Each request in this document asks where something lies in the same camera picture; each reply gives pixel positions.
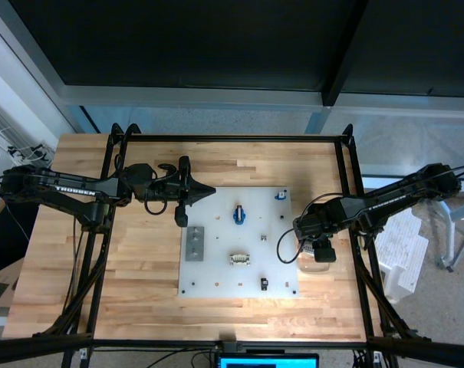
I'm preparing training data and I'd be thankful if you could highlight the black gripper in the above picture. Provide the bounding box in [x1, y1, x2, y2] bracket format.
[145, 155, 216, 228]
[309, 231, 337, 265]

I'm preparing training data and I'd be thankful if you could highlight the beige connector hub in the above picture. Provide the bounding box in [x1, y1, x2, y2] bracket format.
[229, 252, 252, 267]

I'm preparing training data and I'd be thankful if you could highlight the clear plastic tub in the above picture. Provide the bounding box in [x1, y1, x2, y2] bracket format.
[295, 217, 337, 274]

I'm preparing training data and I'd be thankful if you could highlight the blue clamp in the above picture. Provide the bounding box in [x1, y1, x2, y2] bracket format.
[231, 205, 248, 227]

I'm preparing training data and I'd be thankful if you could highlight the grey metal plate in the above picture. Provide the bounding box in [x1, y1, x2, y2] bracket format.
[183, 225, 206, 263]

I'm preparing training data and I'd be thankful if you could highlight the white foam block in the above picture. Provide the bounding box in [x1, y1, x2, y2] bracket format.
[374, 216, 431, 306]

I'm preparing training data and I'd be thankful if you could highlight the white board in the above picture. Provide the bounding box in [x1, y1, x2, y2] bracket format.
[176, 186, 302, 300]

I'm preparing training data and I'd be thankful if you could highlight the blue laptop screen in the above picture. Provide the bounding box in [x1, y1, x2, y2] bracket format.
[214, 352, 321, 368]

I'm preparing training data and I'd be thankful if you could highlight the grey metal stand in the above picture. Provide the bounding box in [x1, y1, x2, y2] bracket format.
[433, 199, 464, 274]

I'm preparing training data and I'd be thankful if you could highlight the cardboard box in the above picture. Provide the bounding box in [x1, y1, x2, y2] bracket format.
[0, 256, 26, 308]

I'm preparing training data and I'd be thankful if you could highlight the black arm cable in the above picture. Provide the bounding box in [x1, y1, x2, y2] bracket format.
[276, 224, 310, 266]
[143, 197, 169, 216]

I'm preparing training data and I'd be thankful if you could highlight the black aluminium frame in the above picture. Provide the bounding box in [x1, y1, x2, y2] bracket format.
[0, 122, 464, 368]

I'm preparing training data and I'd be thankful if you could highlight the black table camera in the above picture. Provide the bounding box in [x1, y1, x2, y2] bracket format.
[220, 338, 243, 354]

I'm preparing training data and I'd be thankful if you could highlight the black white cable bundle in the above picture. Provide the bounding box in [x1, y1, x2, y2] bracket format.
[5, 142, 55, 163]

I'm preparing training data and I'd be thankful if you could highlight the black wall post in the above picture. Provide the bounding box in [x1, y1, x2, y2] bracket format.
[321, 0, 371, 107]

